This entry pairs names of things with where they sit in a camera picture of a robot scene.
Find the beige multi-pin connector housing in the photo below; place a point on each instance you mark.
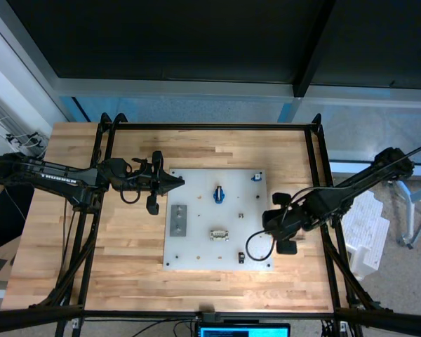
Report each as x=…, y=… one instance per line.
x=219, y=235

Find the black table level camera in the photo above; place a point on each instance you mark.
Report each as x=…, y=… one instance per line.
x=210, y=317

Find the black USB socket mount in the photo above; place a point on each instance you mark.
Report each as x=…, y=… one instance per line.
x=241, y=258

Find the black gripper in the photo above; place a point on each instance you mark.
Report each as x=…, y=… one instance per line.
x=284, y=223
x=144, y=180

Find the grey metal plate with pegs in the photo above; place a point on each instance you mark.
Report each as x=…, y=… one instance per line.
x=178, y=221

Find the grey corner bracket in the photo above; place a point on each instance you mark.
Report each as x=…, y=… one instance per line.
x=343, y=326
x=76, y=323

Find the large blue clamp connector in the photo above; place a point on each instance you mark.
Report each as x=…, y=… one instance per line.
x=218, y=198

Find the laptop screen with blue edge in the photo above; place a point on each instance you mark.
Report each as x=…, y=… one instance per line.
x=242, y=331

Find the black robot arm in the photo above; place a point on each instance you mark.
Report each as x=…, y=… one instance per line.
x=354, y=186
x=56, y=177

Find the brown cardboard box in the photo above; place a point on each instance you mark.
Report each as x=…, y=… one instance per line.
x=3, y=251

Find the grey metal stand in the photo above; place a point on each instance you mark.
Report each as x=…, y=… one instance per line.
x=409, y=221

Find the small blue white connector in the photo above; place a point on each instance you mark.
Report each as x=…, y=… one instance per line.
x=256, y=177

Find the white task board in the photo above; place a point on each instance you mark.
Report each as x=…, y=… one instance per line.
x=196, y=238

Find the black aluminium frame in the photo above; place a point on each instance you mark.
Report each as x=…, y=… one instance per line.
x=210, y=125

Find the black vertical wall post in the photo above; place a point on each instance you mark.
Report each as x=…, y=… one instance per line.
x=312, y=52

